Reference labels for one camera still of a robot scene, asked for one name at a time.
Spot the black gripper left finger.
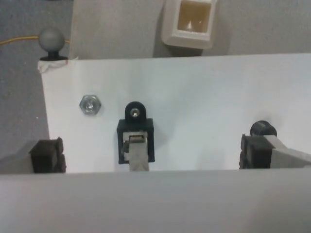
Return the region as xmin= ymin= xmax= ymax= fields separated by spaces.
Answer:
xmin=0 ymin=137 xmax=67 ymax=174

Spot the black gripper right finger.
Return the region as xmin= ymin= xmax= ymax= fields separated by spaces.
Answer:
xmin=239 ymin=133 xmax=311 ymax=170

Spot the grey Ethernet plug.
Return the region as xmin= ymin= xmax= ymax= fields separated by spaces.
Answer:
xmin=122 ymin=131 xmax=150 ymax=172

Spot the black round knob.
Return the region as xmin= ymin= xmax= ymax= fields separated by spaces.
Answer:
xmin=250 ymin=119 xmax=278 ymax=137

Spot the metal hex nut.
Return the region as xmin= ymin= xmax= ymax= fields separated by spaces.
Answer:
xmin=79 ymin=94 xmax=103 ymax=116

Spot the white task board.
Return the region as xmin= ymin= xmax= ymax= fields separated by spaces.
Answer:
xmin=38 ymin=52 xmax=311 ymax=174

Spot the grey ball marker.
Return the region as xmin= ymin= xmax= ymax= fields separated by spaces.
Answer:
xmin=39 ymin=27 xmax=69 ymax=61

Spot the small white square holder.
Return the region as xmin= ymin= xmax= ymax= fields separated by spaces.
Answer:
xmin=161 ymin=0 xmax=218 ymax=50

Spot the yellow cable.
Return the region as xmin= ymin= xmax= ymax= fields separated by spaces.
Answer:
xmin=0 ymin=35 xmax=71 ymax=46

